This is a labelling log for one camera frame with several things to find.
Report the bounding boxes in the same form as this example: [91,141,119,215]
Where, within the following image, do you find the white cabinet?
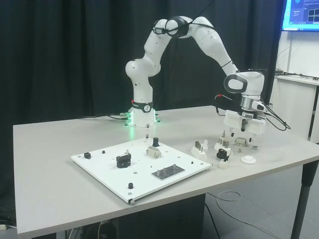
[264,73,319,144]

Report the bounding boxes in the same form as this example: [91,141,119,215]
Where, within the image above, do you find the black curtains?
[0,0,284,217]

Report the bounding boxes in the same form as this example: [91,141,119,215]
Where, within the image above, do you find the white holder with square holes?
[191,143,209,159]

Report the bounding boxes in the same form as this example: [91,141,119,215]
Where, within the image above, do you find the grey floor cable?
[205,190,292,239]

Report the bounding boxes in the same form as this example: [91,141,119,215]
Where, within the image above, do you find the black power cable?
[79,114,130,122]

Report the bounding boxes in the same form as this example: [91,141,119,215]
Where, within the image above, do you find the black D-SUB plug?
[215,148,234,162]

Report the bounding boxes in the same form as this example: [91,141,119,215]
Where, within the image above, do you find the white holder with round holes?
[214,136,231,150]

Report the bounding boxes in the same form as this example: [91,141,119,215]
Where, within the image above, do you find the blue screen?
[281,0,319,32]

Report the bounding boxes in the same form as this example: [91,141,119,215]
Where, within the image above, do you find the black table leg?
[291,159,319,239]

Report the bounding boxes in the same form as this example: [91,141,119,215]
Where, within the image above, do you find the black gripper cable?
[260,99,292,131]

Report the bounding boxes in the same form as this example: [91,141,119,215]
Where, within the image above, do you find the white large gear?
[240,154,257,165]

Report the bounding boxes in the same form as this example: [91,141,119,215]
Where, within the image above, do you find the white task board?
[70,136,212,205]

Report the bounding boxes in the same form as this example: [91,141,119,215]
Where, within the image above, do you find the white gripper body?
[223,111,266,136]

